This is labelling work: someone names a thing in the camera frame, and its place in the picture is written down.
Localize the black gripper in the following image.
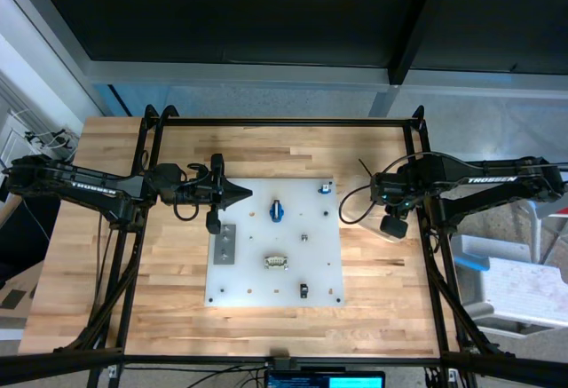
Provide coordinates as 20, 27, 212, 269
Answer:
379, 203, 416, 242
194, 153, 254, 235

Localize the beige multi-pin connector housing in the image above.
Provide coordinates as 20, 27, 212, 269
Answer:
264, 254, 290, 272

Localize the blue clamp with silver bar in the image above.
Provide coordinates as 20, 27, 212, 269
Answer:
267, 199, 288, 226

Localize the grey metal plate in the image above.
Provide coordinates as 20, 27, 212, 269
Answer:
212, 223, 238, 266

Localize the grey bin with blue edge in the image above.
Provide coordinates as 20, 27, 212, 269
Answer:
450, 233, 533, 273

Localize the white plastic board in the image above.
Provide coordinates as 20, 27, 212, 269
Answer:
203, 177, 347, 308

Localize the white step stool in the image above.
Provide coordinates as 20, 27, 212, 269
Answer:
461, 254, 568, 341

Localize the laptop screen with blue edge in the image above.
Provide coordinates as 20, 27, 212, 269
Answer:
264, 370, 387, 388

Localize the black desk panel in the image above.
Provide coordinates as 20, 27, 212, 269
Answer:
26, 0, 568, 86

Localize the brown cardboard box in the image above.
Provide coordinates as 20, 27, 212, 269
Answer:
0, 259, 46, 319

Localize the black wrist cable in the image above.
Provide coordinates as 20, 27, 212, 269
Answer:
173, 162, 210, 222
338, 183, 379, 226

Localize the black aluminium frame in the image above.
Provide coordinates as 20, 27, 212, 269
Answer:
0, 103, 568, 388

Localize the black camera mount box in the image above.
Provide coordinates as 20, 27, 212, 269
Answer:
270, 348, 296, 369

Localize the bundle of white cables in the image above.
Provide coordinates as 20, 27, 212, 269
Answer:
23, 127, 81, 153

